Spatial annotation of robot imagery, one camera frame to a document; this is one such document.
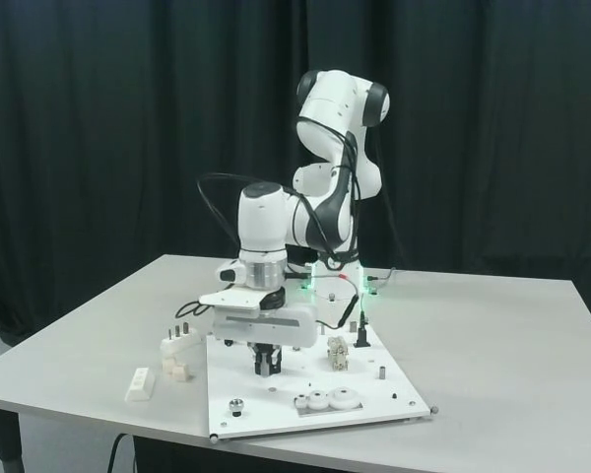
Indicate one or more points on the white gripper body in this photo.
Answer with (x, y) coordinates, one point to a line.
(295, 327)

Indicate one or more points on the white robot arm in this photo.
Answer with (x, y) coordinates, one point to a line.
(261, 217)

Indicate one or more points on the white empty peg holder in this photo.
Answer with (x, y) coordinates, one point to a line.
(140, 386)

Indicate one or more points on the white small gear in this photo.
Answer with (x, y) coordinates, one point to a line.
(301, 402)

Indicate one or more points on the white task board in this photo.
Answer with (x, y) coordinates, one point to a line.
(266, 414)

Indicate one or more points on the thin black rod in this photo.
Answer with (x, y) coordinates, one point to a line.
(348, 310)

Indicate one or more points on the white medium gear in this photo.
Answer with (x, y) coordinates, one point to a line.
(318, 398)

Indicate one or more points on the black upright plug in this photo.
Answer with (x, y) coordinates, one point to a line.
(362, 337)

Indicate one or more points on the small white cube holder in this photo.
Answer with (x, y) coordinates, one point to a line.
(169, 367)
(183, 373)

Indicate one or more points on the white large gear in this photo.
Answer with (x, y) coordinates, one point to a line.
(344, 397)

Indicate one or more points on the white holder with pegs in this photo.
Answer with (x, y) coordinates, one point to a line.
(177, 345)

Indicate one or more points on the black table leg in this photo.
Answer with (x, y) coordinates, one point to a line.
(2, 443)

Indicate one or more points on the black curtain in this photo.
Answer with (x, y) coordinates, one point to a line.
(103, 123)

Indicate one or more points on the flat white mount plate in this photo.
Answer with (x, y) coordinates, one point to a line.
(226, 298)

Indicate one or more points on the small white camera box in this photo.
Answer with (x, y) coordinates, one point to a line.
(228, 270)

